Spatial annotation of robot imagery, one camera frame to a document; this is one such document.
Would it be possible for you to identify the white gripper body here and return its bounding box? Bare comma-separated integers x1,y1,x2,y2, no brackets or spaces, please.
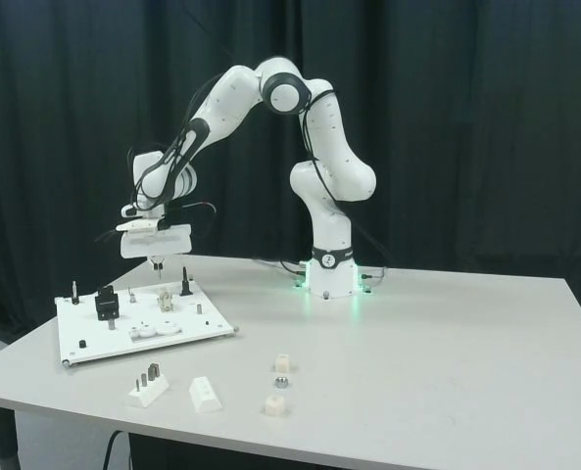
119,223,194,259

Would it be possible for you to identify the white square-hole peg holder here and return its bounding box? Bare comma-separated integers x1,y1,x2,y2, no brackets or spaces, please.
124,375,170,408

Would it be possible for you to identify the white round-hole peg holder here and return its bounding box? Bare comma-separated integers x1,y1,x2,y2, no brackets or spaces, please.
189,375,224,413

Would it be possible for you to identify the black D-SUB plug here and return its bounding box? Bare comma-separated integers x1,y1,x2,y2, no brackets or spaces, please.
95,285,121,322

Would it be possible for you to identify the white task board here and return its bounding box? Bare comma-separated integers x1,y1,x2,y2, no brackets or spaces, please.
54,281,240,366

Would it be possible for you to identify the black curtain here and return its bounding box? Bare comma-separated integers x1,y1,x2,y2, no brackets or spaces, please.
0,0,581,327

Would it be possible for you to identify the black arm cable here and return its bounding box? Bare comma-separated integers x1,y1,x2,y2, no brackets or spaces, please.
299,87,365,210
128,72,267,222

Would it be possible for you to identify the black base cable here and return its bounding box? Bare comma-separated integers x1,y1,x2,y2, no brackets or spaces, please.
359,265,388,285
253,258,309,276

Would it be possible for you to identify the black cable under table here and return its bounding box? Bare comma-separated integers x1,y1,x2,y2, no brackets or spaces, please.
104,429,130,470

